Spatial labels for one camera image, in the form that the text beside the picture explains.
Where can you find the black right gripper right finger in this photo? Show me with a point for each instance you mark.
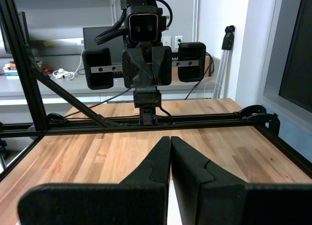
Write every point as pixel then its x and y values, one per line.
pixel 231 205

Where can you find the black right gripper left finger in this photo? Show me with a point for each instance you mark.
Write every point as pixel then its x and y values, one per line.
pixel 97 203

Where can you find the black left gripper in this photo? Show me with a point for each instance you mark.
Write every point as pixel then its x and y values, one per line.
pixel 97 68

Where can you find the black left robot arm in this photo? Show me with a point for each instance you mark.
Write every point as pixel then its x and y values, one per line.
pixel 147 98

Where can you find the white task board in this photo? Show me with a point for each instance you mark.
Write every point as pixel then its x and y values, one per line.
pixel 174 210

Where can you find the black computer monitor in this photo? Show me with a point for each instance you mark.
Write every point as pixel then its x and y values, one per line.
pixel 24 29
pixel 90 39

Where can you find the grey tripod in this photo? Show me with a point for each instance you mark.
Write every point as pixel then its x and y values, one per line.
pixel 228 39

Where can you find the white desk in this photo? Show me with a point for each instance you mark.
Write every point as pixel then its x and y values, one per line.
pixel 61 88

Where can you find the stack of books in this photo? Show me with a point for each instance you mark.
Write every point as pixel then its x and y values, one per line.
pixel 11 71

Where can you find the white wall outlet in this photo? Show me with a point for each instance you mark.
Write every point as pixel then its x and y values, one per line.
pixel 167 41
pixel 178 39

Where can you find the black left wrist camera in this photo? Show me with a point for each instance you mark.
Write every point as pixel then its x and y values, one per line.
pixel 143 27

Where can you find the black aluminium frame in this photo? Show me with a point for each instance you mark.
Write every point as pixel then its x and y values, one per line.
pixel 195 121

